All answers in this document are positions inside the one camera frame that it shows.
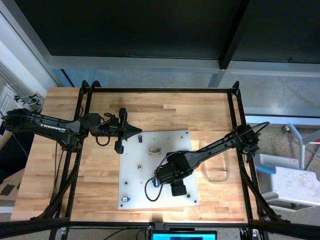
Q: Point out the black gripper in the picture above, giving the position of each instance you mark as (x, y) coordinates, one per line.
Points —
(122, 130)
(175, 177)

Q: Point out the laptop screen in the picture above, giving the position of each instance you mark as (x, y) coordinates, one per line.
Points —
(183, 236)

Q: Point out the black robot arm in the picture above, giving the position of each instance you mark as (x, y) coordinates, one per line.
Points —
(50, 127)
(212, 150)

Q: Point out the white metal stand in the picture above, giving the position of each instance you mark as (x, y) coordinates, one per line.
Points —
(295, 135)

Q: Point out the black aluminium frame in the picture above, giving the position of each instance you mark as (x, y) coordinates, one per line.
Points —
(160, 90)

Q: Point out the white board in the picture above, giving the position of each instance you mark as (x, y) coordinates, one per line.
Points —
(140, 185)

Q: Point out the small metal part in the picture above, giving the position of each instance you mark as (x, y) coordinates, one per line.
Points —
(139, 167)

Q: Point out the white step stool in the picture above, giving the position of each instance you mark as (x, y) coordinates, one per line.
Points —
(295, 182)

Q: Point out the grey connector socket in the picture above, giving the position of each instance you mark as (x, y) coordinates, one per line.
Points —
(154, 151)

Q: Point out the clear plastic tub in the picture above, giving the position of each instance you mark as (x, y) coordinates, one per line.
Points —
(216, 175)

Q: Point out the blue clamp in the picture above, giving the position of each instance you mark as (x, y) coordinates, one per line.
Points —
(125, 199)

